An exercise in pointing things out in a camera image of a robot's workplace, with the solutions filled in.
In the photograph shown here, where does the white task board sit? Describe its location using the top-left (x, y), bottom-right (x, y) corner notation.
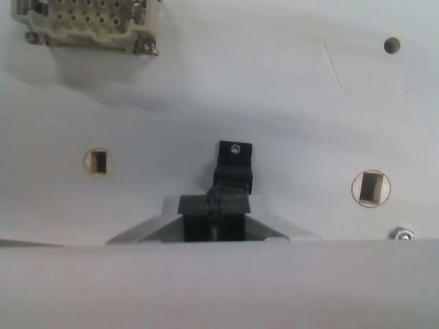
top-left (0, 0), bottom-right (439, 247)

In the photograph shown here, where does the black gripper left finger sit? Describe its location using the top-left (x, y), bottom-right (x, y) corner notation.
top-left (105, 194), bottom-right (216, 245)

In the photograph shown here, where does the black USB plug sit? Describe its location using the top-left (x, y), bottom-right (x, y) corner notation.
top-left (206, 181), bottom-right (248, 210)

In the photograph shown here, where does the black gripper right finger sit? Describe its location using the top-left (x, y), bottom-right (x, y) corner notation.
top-left (216, 193), bottom-right (322, 243)

